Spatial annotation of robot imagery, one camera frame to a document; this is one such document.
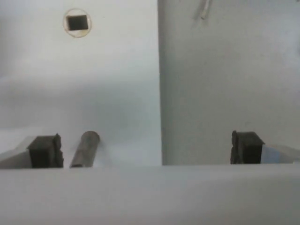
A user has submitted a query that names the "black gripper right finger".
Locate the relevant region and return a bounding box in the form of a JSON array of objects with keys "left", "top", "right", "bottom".
[{"left": 230, "top": 130, "right": 300, "bottom": 165}]

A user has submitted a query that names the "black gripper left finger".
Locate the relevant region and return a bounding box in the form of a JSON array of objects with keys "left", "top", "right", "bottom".
[{"left": 0, "top": 133, "right": 64, "bottom": 170}]

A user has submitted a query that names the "metal round peg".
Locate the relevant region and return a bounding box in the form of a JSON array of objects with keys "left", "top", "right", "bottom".
[{"left": 69, "top": 130, "right": 101, "bottom": 169}]

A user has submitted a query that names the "white task board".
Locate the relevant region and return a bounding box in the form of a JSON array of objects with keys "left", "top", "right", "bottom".
[{"left": 0, "top": 0, "right": 163, "bottom": 170}]

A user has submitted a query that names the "thin pale cable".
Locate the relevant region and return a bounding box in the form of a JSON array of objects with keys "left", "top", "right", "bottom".
[{"left": 193, "top": 0, "right": 213, "bottom": 21}]

